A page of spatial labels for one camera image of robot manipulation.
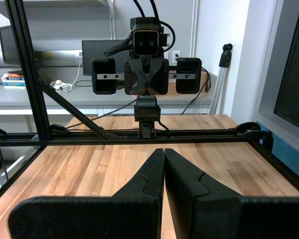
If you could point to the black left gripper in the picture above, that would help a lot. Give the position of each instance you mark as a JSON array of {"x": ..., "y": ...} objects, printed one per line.
[{"x": 103, "y": 84}]

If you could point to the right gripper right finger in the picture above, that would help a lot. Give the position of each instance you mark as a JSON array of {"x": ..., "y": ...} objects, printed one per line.
[{"x": 226, "y": 219}]

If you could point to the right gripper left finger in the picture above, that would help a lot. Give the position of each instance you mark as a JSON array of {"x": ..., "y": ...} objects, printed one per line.
[{"x": 102, "y": 219}]

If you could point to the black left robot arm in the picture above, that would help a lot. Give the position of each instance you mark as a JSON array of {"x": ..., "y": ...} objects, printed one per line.
[{"x": 147, "y": 112}]

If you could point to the black computer monitor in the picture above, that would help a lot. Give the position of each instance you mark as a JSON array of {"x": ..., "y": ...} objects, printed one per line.
[
  {"x": 6, "y": 44},
  {"x": 94, "y": 49}
]

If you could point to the white office desk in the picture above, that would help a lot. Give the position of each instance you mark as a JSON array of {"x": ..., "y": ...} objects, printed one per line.
[{"x": 64, "y": 99}]

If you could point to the thin book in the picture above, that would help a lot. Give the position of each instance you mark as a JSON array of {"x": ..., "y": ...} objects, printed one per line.
[
  {"x": 15, "y": 87},
  {"x": 13, "y": 83},
  {"x": 13, "y": 78}
]

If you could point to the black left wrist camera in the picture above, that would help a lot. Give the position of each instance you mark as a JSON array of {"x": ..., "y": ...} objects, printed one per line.
[{"x": 146, "y": 43}]

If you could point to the white wall outlet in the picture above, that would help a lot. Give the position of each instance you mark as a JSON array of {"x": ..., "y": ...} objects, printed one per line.
[{"x": 176, "y": 57}]

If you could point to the white wall shelf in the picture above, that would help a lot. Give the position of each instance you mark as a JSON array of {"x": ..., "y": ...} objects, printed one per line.
[{"x": 64, "y": 3}]

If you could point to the black metal frame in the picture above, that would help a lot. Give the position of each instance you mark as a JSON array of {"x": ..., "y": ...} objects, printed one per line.
[{"x": 30, "y": 74}]

